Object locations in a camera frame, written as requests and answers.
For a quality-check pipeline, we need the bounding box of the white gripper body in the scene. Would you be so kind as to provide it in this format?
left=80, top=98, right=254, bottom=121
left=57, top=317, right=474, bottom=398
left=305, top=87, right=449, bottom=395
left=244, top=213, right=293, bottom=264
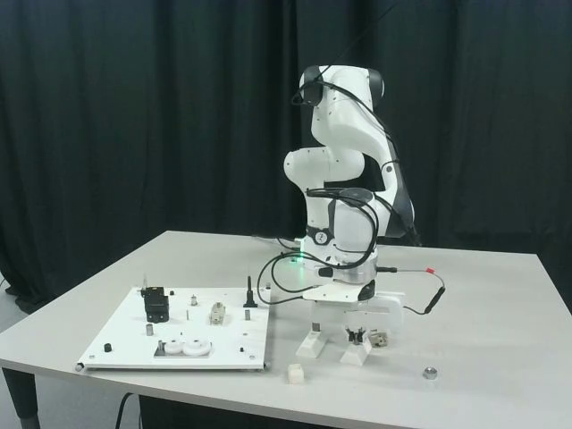
left=311, top=292, right=406, bottom=334

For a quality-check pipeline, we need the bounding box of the white task board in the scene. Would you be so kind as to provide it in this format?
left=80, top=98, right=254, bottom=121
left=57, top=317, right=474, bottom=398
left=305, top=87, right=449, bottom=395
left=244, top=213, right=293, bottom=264
left=76, top=285, right=273, bottom=373

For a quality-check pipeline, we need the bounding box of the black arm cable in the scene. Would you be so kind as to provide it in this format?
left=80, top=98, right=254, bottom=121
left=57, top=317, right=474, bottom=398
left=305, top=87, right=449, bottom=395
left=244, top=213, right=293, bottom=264
left=290, top=66, right=422, bottom=246

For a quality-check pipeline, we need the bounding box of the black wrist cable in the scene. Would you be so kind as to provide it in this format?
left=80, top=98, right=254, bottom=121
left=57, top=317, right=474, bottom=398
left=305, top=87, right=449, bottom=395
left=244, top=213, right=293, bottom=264
left=258, top=187, right=382, bottom=306

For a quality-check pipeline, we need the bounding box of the black floor cable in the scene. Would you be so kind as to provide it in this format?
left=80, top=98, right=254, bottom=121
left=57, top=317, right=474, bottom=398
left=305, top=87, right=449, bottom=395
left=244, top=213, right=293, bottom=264
left=116, top=391, right=137, bottom=429

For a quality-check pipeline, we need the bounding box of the thin black rod on wire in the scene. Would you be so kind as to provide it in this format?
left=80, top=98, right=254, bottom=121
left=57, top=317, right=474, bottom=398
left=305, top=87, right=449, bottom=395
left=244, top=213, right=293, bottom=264
left=377, top=265, right=449, bottom=316

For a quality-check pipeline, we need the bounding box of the black waterproof plug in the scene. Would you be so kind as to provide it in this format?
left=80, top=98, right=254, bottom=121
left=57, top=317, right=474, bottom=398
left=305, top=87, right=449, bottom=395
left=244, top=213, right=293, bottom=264
left=241, top=275, right=257, bottom=309

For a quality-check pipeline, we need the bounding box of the black curtain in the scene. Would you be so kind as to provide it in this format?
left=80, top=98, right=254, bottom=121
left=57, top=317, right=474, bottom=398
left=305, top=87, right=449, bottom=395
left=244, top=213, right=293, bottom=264
left=0, top=0, right=572, bottom=310

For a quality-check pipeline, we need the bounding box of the white peg holder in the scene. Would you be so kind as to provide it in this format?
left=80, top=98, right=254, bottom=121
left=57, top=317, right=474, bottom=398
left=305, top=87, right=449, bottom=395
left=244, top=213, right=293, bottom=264
left=297, top=331, right=334, bottom=359
left=340, top=341, right=374, bottom=366

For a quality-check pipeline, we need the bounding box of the grey table leg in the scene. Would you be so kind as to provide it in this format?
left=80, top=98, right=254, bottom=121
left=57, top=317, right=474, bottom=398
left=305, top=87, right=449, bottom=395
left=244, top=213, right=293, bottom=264
left=2, top=366, right=40, bottom=429

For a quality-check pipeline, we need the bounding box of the white large gear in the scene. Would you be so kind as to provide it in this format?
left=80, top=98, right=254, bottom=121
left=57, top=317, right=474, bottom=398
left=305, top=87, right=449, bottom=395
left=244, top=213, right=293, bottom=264
left=183, top=338, right=208, bottom=358

